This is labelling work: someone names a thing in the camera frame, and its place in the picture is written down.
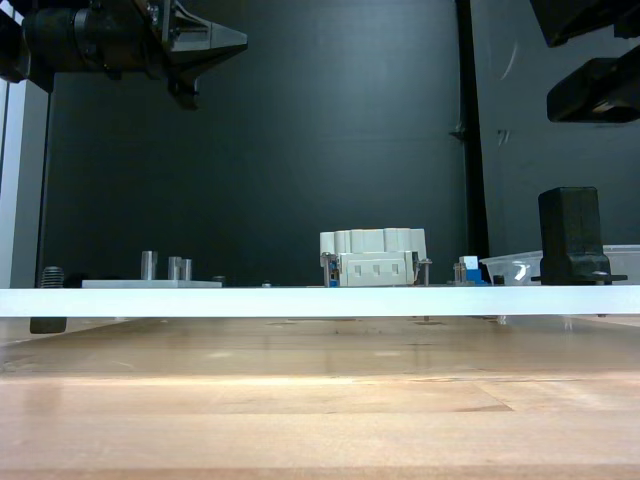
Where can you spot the black plastic plug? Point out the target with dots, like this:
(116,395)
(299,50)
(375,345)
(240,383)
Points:
(570,230)

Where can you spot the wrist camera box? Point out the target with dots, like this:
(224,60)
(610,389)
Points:
(565,20)

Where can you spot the clear plastic tub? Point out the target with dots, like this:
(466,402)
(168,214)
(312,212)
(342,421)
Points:
(505,267)

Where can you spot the small metal clamp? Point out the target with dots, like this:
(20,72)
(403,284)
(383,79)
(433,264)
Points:
(457,272)

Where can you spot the thick upright silver bar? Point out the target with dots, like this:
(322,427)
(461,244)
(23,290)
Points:
(149,265)

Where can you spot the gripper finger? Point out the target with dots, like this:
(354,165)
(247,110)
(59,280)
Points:
(187,85)
(220,40)

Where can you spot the grey metal base plate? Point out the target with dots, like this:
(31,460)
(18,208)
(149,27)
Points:
(150,284)

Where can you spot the white task board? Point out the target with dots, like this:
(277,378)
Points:
(320,302)

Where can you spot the upright silver metal bar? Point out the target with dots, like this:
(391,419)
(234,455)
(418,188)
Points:
(174,267)
(187,270)

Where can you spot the beige connector housing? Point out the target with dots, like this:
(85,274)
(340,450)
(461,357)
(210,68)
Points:
(375,265)

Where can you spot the black rubber board foot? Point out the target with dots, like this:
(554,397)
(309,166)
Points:
(47,325)

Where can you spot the blue white small connector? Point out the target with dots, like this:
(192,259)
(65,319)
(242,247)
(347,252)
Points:
(477,277)

